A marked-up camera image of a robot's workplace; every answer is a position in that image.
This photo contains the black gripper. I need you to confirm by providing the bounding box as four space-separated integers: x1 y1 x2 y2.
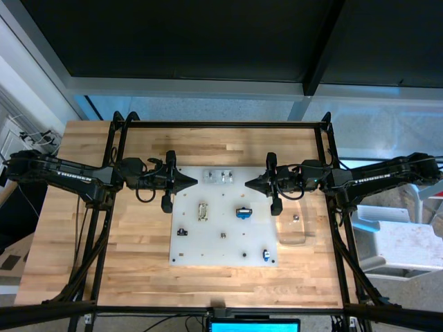
139 150 199 214
244 151 302 216

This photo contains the clear plastic tub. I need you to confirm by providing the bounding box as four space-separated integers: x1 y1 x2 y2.
275 199 318 249

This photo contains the white plastic board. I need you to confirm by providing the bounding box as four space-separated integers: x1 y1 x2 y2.
168 165 279 267

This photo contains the laptop screen with blue edge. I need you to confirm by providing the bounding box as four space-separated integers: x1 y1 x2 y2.
206 317 301 332

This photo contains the white grey plastic stool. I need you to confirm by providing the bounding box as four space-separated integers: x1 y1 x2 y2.
352 203 443 282

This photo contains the brown cardboard box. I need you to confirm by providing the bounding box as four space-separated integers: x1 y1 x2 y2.
0 231 35 278

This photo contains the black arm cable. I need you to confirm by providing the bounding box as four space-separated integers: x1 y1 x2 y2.
278 186 307 201
134 186 156 204

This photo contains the grey aluminium partition frame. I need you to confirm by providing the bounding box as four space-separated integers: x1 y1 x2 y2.
0 0 312 121

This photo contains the black table-level camera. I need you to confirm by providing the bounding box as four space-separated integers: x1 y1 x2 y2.
206 299 232 318

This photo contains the cable bundle with plugs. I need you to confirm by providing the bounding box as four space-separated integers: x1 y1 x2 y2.
10 116 60 148

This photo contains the black partition post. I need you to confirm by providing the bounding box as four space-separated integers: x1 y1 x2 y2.
302 0 346 97

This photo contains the black metal frame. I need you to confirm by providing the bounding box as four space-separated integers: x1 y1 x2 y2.
0 110 443 332

